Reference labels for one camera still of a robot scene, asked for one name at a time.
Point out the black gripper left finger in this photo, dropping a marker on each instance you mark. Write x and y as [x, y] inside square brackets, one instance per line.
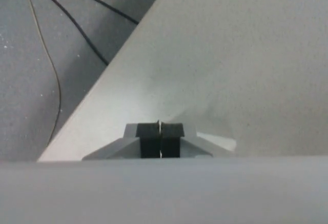
[148, 139]

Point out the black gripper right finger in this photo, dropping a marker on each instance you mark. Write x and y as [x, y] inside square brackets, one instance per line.
[171, 139]

